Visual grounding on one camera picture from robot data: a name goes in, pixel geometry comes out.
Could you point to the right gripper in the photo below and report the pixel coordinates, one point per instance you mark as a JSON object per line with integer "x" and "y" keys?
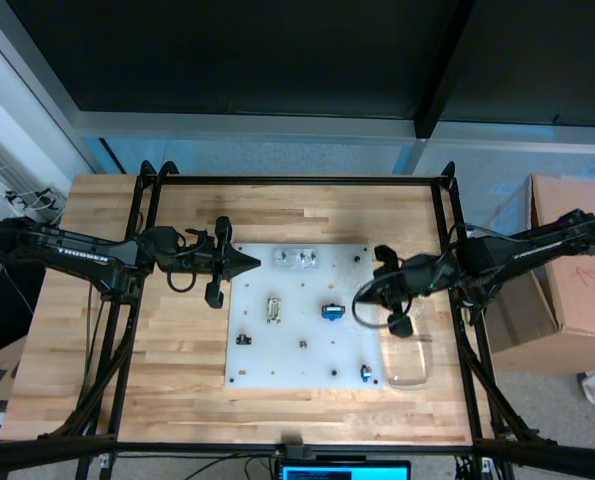
{"x": 408, "y": 280}

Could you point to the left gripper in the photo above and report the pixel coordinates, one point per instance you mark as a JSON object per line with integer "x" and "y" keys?
{"x": 222, "y": 260}

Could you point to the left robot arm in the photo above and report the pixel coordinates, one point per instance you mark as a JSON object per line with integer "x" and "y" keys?
{"x": 77, "y": 252}

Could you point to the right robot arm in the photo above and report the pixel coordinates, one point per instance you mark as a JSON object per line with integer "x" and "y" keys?
{"x": 537, "y": 245}

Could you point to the beige many-pin connector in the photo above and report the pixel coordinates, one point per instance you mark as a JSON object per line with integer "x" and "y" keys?
{"x": 275, "y": 311}

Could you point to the clear plastic container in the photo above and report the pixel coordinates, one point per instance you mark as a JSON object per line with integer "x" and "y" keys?
{"x": 409, "y": 360}

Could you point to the large blue socket block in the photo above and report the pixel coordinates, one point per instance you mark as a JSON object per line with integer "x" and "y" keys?
{"x": 332, "y": 312}

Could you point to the clear block with steel pegs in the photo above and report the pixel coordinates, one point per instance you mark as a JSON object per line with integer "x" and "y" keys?
{"x": 297, "y": 259}

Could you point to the white task board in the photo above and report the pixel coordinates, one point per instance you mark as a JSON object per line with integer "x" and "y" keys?
{"x": 297, "y": 300}

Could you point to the black block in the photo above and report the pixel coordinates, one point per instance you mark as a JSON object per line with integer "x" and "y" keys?
{"x": 243, "y": 339}

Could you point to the small blue socket block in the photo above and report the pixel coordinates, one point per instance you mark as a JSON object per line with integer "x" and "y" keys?
{"x": 365, "y": 373}

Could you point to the threaded stud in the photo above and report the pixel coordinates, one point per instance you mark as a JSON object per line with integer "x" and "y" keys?
{"x": 303, "y": 344}

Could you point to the blue screen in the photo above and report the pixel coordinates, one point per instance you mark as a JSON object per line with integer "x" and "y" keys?
{"x": 342, "y": 472}

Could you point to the cardboard box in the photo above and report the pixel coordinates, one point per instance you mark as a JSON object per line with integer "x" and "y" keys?
{"x": 577, "y": 260}

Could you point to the black frame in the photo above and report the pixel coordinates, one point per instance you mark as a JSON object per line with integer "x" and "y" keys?
{"x": 202, "y": 444}

